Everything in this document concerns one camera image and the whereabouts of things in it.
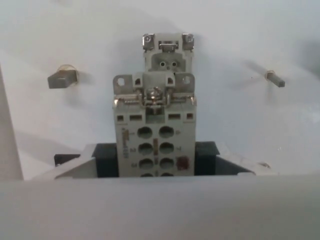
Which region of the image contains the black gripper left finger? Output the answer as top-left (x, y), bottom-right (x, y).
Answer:
top-left (53, 142), bottom-right (118, 180)

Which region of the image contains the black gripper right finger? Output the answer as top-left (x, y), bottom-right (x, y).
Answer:
top-left (198, 141), bottom-right (272, 177)

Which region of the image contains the grey waterproof plug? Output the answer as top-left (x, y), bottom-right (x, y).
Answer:
top-left (111, 71), bottom-right (200, 179)

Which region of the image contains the white task board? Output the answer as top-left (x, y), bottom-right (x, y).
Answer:
top-left (0, 0), bottom-right (320, 181)

